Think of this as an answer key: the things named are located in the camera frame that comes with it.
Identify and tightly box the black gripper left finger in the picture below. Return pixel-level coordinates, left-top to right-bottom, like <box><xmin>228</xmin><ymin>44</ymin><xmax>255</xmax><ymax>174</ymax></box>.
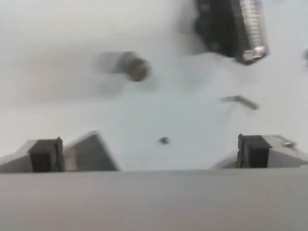
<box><xmin>0</xmin><ymin>136</ymin><xmax>65</xmax><ymax>173</ymax></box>

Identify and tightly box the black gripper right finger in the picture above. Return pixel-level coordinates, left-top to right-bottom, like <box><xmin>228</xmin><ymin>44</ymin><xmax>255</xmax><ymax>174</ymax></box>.
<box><xmin>237</xmin><ymin>133</ymin><xmax>308</xmax><ymax>169</ymax></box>

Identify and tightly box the thick metal round peg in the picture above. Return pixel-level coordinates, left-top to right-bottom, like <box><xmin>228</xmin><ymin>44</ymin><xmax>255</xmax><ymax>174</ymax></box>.
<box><xmin>97</xmin><ymin>50</ymin><xmax>152</xmax><ymax>83</ymax></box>

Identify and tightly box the white task board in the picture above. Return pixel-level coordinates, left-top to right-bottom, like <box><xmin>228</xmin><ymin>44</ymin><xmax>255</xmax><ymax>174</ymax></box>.
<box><xmin>0</xmin><ymin>0</ymin><xmax>308</xmax><ymax>172</ymax></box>

